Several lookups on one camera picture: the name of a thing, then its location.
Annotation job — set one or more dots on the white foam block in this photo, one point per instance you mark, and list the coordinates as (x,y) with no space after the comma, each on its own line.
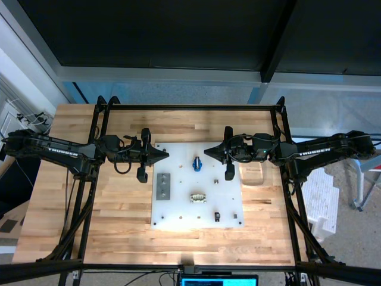
(321,193)

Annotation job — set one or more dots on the black partition post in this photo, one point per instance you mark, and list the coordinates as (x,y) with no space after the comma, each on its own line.
(276,44)

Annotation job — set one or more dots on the black aluminium frame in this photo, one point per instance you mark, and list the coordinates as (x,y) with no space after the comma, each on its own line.
(190,107)

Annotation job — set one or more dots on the blue clamp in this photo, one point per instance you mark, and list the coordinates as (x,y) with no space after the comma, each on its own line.
(197,164)

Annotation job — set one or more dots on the grey metal stool frame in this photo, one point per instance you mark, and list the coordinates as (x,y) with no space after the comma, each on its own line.
(359,184)

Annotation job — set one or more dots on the white taskboard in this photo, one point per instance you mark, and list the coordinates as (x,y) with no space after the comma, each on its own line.
(178,208)

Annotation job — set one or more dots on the grey metal bar plate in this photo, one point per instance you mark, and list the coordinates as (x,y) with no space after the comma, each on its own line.
(159,186)

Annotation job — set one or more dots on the black table camera mount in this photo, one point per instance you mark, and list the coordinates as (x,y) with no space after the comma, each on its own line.
(189,268)

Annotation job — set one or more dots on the clear plastic tub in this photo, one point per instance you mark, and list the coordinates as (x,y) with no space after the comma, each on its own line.
(253,178)

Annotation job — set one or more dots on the blue laptop screen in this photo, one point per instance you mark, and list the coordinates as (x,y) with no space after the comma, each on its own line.
(217,281)

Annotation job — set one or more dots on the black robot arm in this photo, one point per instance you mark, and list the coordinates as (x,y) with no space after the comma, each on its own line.
(59,150)
(312,152)

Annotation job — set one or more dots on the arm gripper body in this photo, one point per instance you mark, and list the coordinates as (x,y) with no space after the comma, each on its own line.
(143,155)
(238,152)

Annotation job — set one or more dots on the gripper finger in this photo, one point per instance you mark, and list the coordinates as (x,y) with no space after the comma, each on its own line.
(218,148)
(154,158)
(218,156)
(154,151)

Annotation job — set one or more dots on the beige connector housing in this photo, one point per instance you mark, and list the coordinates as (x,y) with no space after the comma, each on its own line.
(198,198)

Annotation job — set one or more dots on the black block holder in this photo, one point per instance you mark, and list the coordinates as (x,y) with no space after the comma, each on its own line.
(217,216)

